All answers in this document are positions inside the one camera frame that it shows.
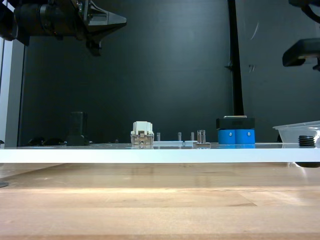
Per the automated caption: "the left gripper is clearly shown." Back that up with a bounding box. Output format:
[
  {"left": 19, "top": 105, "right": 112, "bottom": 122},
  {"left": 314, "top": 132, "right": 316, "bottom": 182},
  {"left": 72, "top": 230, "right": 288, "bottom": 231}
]
[{"left": 71, "top": 0, "right": 128, "bottom": 58}]

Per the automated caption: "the window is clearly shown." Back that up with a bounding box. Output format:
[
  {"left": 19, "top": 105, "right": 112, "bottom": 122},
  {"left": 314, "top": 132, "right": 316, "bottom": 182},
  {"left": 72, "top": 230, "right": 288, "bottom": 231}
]
[{"left": 0, "top": 37, "right": 26, "bottom": 147}]

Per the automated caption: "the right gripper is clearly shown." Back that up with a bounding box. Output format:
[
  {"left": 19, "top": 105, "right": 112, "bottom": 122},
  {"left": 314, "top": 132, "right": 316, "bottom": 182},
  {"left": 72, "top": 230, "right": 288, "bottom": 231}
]
[{"left": 281, "top": 37, "right": 320, "bottom": 71}]

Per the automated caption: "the black upright bracket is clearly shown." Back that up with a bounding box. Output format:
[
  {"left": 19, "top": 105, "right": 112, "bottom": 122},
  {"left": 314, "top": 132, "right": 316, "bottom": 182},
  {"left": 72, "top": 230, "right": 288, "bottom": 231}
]
[{"left": 66, "top": 111, "right": 93, "bottom": 147}]

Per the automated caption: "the black block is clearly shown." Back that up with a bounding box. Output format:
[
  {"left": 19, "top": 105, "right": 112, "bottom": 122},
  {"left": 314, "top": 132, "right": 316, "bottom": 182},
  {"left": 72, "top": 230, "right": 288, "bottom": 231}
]
[{"left": 215, "top": 115, "right": 256, "bottom": 131}]

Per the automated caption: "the white task board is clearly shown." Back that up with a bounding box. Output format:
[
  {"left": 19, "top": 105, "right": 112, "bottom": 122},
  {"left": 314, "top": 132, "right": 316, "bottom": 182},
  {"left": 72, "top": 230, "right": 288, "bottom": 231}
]
[{"left": 0, "top": 142, "right": 320, "bottom": 168}]

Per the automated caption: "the black threaded stud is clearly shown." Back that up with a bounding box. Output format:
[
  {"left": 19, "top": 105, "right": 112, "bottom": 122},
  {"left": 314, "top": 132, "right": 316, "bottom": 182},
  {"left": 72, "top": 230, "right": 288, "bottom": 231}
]
[{"left": 298, "top": 135, "right": 316, "bottom": 148}]

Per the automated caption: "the clear plastic container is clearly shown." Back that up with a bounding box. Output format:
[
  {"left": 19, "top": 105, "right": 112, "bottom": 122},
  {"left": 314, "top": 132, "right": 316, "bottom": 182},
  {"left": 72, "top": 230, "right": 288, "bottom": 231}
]
[{"left": 272, "top": 120, "right": 320, "bottom": 148}]

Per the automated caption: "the blue socket block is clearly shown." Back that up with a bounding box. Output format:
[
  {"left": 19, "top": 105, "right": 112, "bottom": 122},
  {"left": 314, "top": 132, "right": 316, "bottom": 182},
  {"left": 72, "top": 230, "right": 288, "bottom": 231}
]
[
  {"left": 235, "top": 128, "right": 256, "bottom": 145},
  {"left": 217, "top": 128, "right": 237, "bottom": 145}
]

